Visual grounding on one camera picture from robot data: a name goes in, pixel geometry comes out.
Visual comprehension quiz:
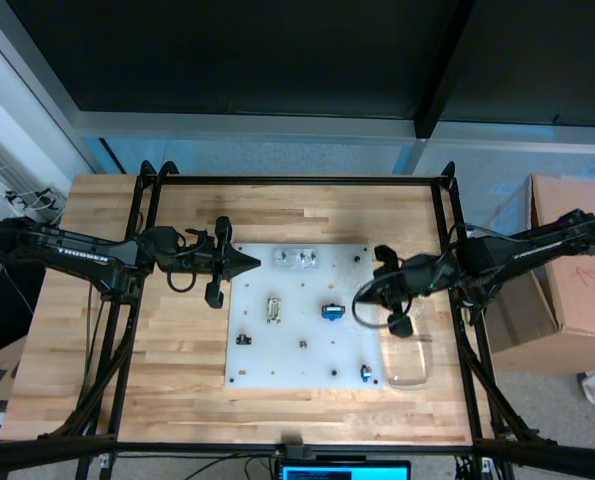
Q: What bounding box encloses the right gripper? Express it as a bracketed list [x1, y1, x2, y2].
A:
[358, 244, 431, 338]

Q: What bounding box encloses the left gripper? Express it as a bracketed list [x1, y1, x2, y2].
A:
[203, 215, 264, 309]

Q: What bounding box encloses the clear plastic container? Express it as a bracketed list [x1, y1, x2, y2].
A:
[378, 298, 434, 390]

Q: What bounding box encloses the clear block with steel pegs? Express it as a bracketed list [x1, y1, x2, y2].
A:
[273, 246, 321, 272]

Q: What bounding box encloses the white task board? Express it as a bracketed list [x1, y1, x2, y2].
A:
[224, 241, 386, 391]

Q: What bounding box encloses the blue screen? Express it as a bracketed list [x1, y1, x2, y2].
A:
[274, 459, 412, 480]

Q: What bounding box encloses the cardboard box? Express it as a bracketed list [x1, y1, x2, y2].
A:
[485, 172, 595, 377]

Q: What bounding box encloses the black frame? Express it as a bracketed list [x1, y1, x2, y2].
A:
[0, 159, 595, 480]

